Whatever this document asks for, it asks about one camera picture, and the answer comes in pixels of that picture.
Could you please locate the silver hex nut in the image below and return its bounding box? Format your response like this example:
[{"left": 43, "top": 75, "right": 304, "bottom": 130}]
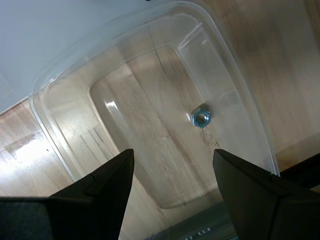
[{"left": 189, "top": 104, "right": 213, "bottom": 128}]

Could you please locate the black aluminium table frame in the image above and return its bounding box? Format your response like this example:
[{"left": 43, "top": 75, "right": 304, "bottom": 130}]
[{"left": 149, "top": 152, "right": 320, "bottom": 240}]

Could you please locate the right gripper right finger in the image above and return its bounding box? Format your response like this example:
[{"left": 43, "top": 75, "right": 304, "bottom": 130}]
[{"left": 212, "top": 148, "right": 320, "bottom": 240}]

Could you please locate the white board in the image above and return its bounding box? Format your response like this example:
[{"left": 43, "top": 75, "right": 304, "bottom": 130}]
[{"left": 0, "top": 0, "right": 181, "bottom": 113}]

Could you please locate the clear plastic tub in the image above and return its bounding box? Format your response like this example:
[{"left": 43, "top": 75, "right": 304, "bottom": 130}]
[{"left": 28, "top": 1, "right": 280, "bottom": 210}]

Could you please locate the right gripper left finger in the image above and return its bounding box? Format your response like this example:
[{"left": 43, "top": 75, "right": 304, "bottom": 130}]
[{"left": 0, "top": 148, "right": 136, "bottom": 240}]

